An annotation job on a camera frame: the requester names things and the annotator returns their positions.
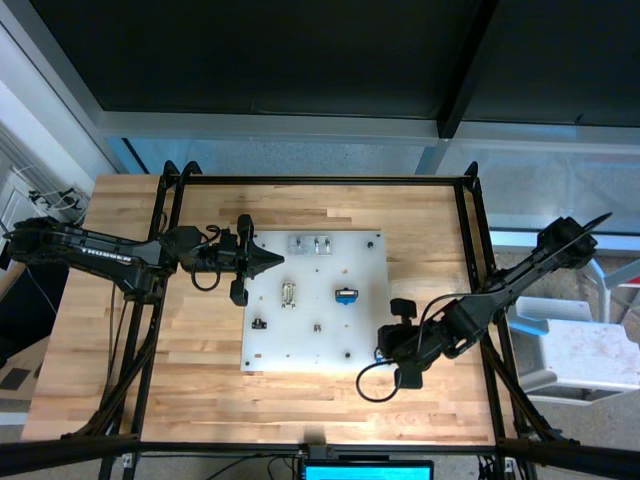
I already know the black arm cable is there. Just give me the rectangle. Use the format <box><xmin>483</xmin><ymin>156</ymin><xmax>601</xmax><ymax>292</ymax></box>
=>
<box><xmin>355</xmin><ymin>292</ymin><xmax>474</xmax><ymax>404</ymax></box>

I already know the white plastic step stool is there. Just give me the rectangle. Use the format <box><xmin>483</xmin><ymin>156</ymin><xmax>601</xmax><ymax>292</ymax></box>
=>
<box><xmin>514</xmin><ymin>297</ymin><xmax>640</xmax><ymax>406</ymax></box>

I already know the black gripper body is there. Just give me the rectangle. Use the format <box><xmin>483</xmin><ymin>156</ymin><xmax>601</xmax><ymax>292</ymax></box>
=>
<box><xmin>217</xmin><ymin>213</ymin><xmax>256</xmax><ymax>308</ymax></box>
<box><xmin>389</xmin><ymin>298</ymin><xmax>444</xmax><ymax>390</ymax></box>

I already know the black foam pad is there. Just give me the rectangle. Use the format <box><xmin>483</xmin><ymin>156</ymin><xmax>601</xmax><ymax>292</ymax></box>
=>
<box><xmin>0</xmin><ymin>367</ymin><xmax>29</xmax><ymax>391</ymax></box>

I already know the black and white cable bundle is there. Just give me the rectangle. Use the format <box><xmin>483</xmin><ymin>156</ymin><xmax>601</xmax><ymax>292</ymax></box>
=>
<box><xmin>27</xmin><ymin>185</ymin><xmax>85</xmax><ymax>212</ymax></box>

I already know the screen with blue display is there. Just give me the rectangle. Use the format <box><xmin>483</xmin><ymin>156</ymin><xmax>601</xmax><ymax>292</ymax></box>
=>
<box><xmin>298</xmin><ymin>459</ymin><xmax>435</xmax><ymax>480</ymax></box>

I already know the brown cardboard sheet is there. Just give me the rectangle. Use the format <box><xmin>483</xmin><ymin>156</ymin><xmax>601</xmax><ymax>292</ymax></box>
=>
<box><xmin>0</xmin><ymin>334</ymin><xmax>51</xmax><ymax>401</ymax></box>

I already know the silver metal clamp block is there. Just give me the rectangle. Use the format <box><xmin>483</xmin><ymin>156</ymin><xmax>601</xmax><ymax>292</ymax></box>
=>
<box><xmin>287</xmin><ymin>233</ymin><xmax>334</xmax><ymax>257</ymax></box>

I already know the black braided camera cable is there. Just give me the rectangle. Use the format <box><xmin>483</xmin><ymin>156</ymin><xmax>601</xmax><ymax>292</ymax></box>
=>
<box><xmin>191</xmin><ymin>267</ymin><xmax>224</xmax><ymax>293</ymax></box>

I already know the black aluminium frame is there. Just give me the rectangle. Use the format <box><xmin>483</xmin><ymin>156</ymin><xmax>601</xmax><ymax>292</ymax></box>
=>
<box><xmin>0</xmin><ymin>159</ymin><xmax>640</xmax><ymax>480</ymax></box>

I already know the white plastic board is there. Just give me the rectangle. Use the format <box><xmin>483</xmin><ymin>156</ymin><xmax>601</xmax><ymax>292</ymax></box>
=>
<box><xmin>241</xmin><ymin>229</ymin><xmax>396</xmax><ymax>374</ymax></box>

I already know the red and white chair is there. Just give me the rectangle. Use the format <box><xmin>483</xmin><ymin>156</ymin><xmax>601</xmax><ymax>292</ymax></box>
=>
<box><xmin>584</xmin><ymin>252</ymin><xmax>640</xmax><ymax>324</ymax></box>

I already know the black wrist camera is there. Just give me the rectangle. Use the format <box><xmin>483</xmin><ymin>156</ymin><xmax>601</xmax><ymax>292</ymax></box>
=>
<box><xmin>218</xmin><ymin>228</ymin><xmax>240</xmax><ymax>266</ymax></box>

